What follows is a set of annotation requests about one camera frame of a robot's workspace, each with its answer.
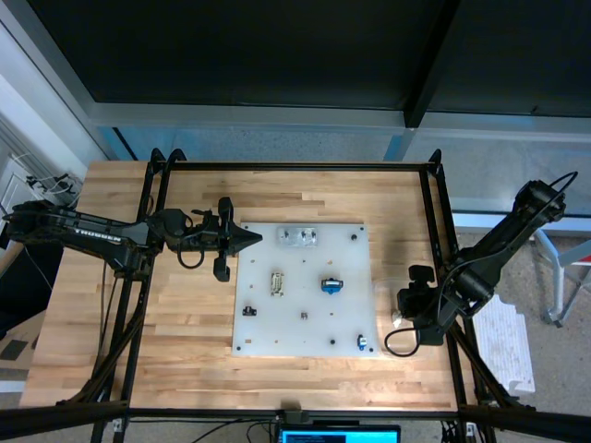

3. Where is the grey metal stand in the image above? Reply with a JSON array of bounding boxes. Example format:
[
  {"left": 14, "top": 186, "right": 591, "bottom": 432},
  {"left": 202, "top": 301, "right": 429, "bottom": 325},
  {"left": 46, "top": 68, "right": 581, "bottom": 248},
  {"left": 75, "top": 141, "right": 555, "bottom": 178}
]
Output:
[{"left": 534, "top": 228, "right": 591, "bottom": 329}]

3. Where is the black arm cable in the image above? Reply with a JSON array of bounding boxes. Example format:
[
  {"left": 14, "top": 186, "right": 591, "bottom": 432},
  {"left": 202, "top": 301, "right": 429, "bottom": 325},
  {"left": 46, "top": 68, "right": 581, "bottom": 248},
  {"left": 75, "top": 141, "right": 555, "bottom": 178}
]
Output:
[
  {"left": 384, "top": 327, "right": 422, "bottom": 359},
  {"left": 176, "top": 247, "right": 207, "bottom": 270}
]

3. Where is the blue and black socket mount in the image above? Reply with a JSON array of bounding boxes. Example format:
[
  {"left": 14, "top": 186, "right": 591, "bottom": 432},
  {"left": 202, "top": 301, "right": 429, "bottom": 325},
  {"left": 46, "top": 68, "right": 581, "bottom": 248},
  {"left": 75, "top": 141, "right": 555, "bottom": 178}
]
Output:
[{"left": 320, "top": 275, "right": 345, "bottom": 296}]

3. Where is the black wall post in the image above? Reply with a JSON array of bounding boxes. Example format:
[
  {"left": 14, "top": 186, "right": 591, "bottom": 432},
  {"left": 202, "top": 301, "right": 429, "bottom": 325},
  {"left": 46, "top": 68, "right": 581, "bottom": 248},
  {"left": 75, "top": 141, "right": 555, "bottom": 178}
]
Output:
[{"left": 404, "top": 0, "right": 463, "bottom": 129}]

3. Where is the flat brown cardboard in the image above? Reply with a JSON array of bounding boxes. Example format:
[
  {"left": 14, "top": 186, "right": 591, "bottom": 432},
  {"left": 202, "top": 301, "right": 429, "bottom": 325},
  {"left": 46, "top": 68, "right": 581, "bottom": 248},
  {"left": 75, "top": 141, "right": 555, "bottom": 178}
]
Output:
[{"left": 0, "top": 307, "right": 50, "bottom": 393}]

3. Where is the white cable bundle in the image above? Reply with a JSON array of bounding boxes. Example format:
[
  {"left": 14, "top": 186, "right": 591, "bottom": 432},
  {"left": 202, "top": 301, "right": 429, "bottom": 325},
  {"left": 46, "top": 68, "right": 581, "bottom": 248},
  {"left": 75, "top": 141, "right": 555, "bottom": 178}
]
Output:
[{"left": 18, "top": 171, "right": 79, "bottom": 196}]

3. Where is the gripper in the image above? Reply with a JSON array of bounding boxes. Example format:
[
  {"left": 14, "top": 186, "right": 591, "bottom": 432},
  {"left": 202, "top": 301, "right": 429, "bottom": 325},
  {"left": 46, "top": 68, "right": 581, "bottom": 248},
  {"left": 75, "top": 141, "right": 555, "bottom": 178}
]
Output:
[
  {"left": 408, "top": 265, "right": 447, "bottom": 346},
  {"left": 183, "top": 197, "right": 263, "bottom": 282}
]

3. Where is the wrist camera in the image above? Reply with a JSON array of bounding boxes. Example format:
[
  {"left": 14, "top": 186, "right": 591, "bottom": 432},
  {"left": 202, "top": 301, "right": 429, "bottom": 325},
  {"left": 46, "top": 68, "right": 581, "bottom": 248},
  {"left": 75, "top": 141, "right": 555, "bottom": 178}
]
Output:
[{"left": 398, "top": 288, "right": 419, "bottom": 321}]

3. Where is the small black camera box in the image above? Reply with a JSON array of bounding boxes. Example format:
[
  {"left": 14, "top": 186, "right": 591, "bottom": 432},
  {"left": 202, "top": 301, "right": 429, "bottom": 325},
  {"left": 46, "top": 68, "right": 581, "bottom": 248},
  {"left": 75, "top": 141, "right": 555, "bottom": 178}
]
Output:
[{"left": 281, "top": 400, "right": 309, "bottom": 424}]

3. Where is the white taskboard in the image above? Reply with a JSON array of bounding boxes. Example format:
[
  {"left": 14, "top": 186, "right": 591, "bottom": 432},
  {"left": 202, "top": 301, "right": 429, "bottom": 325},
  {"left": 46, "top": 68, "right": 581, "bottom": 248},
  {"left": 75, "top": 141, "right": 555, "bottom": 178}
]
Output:
[{"left": 229, "top": 221, "right": 381, "bottom": 359}]

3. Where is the white foam sheet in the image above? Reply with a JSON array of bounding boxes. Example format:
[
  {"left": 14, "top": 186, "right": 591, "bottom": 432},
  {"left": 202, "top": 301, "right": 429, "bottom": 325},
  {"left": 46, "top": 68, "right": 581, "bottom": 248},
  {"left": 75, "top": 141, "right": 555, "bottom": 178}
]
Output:
[{"left": 467, "top": 289, "right": 537, "bottom": 394}]

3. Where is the clear acrylic block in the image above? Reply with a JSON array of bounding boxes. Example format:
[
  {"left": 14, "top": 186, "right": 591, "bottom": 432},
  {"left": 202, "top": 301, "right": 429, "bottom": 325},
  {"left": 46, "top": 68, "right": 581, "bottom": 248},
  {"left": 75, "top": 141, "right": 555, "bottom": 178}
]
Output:
[{"left": 275, "top": 225, "right": 320, "bottom": 249}]

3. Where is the laptop screen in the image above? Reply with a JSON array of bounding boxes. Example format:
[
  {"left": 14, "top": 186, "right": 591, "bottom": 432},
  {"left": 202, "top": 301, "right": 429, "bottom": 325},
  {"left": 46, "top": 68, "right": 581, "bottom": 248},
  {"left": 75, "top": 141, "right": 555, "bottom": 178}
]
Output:
[{"left": 275, "top": 424, "right": 402, "bottom": 443}]

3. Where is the black metal frame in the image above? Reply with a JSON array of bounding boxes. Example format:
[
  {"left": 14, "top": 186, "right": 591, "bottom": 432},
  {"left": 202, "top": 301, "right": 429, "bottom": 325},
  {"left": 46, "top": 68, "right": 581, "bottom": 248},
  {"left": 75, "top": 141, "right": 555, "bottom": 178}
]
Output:
[{"left": 0, "top": 147, "right": 591, "bottom": 443}]

